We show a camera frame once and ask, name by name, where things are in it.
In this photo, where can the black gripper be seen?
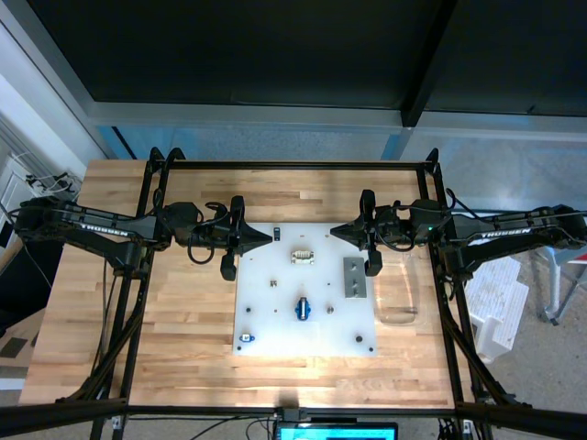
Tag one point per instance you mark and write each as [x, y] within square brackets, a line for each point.
[370, 231]
[234, 238]

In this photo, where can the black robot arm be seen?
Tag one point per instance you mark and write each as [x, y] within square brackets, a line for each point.
[114, 231]
[502, 235]

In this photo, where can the small black socket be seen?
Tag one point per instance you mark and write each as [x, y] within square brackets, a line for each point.
[277, 234]

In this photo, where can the grey metal slotted block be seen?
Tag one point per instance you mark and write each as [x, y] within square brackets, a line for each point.
[351, 275]

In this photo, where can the beige connector housing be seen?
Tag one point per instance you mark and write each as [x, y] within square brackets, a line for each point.
[303, 256]

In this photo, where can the clear plastic tub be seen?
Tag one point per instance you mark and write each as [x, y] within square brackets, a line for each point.
[403, 293]

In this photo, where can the white task board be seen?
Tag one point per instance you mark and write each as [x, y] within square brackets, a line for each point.
[284, 334]

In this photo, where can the white plastic step stool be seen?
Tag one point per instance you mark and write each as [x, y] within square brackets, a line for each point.
[497, 302]

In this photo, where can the blue laptop screen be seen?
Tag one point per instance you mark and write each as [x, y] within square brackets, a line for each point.
[335, 433]

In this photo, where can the grey metal stand legs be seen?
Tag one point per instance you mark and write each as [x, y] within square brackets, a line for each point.
[555, 284]

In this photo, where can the brown cardboard box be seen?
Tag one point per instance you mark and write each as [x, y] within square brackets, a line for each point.
[27, 330]

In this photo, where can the black metal frame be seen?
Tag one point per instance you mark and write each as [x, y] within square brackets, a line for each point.
[293, 163]

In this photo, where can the blue mount with black clamp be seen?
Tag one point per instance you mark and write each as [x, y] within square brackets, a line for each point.
[302, 309]

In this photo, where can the blue mount with white cube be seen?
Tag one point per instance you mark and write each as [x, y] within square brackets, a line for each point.
[246, 338]

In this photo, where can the black table-level camera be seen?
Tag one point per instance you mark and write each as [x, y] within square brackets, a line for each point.
[290, 409]

